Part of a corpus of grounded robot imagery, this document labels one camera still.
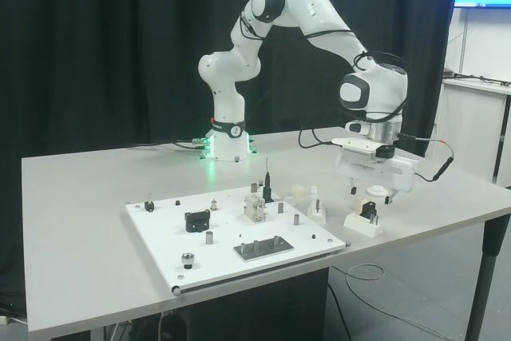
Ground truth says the black curtain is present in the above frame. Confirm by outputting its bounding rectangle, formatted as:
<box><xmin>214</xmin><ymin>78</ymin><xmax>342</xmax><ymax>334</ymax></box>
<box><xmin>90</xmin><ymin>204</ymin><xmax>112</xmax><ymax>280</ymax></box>
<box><xmin>0</xmin><ymin>0</ymin><xmax>456</xmax><ymax>310</ymax></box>

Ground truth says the dark table leg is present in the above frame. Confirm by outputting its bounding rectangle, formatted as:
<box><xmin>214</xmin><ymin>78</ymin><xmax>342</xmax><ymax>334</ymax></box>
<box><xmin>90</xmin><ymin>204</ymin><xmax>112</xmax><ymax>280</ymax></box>
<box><xmin>477</xmin><ymin>212</ymin><xmax>508</xmax><ymax>341</ymax></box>

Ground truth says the black base cable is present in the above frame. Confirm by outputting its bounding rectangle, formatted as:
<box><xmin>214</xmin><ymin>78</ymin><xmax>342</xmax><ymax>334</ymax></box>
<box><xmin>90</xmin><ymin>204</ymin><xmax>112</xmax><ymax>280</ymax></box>
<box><xmin>133</xmin><ymin>137</ymin><xmax>211</xmax><ymax>151</ymax></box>

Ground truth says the white task board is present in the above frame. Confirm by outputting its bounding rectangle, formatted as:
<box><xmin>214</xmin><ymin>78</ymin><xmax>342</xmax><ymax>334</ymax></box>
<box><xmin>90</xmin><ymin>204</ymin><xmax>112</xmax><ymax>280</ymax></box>
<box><xmin>124</xmin><ymin>185</ymin><xmax>352</xmax><ymax>296</ymax></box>

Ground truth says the small white box dark window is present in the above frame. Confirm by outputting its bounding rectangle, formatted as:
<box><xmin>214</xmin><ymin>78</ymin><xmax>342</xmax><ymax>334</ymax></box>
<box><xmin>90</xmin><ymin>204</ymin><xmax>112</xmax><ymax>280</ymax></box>
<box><xmin>345</xmin><ymin>120</ymin><xmax>370</xmax><ymax>134</ymax></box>

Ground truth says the thin black rod on wire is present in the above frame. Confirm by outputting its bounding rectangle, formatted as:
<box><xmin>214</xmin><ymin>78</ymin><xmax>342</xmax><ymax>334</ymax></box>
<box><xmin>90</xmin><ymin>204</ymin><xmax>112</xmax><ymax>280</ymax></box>
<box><xmin>398</xmin><ymin>133</ymin><xmax>456</xmax><ymax>183</ymax></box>

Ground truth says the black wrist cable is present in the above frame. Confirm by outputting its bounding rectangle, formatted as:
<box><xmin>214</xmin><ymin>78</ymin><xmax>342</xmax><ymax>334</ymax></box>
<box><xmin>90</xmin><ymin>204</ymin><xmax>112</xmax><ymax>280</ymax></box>
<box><xmin>297</xmin><ymin>125</ymin><xmax>347</xmax><ymax>151</ymax></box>

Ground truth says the silver flange ring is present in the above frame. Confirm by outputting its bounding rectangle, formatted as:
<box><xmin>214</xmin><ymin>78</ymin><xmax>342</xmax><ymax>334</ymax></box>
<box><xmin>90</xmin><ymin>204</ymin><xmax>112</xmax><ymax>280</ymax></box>
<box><xmin>366</xmin><ymin>121</ymin><xmax>402</xmax><ymax>145</ymax></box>

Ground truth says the black waterproof plug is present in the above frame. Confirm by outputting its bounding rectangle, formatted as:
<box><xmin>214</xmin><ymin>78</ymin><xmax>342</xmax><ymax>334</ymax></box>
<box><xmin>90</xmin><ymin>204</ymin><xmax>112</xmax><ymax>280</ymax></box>
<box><xmin>261</xmin><ymin>171</ymin><xmax>275</xmax><ymax>203</ymax></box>

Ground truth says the grey floor cable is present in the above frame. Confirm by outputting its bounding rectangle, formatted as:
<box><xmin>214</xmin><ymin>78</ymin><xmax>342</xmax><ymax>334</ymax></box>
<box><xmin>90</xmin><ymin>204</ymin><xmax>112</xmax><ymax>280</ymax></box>
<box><xmin>345</xmin><ymin>263</ymin><xmax>511</xmax><ymax>341</ymax></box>

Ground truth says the flat white mounting plate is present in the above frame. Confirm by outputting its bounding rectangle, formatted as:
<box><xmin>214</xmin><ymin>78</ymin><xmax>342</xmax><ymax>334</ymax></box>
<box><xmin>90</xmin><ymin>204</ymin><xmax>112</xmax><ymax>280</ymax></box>
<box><xmin>331</xmin><ymin>137</ymin><xmax>381</xmax><ymax>157</ymax></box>

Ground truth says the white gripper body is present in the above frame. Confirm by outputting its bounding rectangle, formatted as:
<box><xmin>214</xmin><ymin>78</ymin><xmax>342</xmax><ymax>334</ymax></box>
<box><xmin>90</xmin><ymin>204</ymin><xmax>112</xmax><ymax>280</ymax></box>
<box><xmin>335</xmin><ymin>152</ymin><xmax>418</xmax><ymax>194</ymax></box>

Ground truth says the white cabinet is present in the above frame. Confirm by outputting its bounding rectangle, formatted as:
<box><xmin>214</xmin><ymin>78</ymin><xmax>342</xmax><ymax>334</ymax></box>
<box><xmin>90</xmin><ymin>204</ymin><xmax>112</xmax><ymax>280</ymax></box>
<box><xmin>433</xmin><ymin>77</ymin><xmax>511</xmax><ymax>188</ymax></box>

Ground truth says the white peg holder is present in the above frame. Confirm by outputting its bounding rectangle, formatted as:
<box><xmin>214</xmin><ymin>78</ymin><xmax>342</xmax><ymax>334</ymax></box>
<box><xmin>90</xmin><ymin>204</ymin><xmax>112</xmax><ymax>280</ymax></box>
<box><xmin>307</xmin><ymin>200</ymin><xmax>328</xmax><ymax>223</ymax></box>
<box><xmin>343</xmin><ymin>212</ymin><xmax>385</xmax><ymax>237</ymax></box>

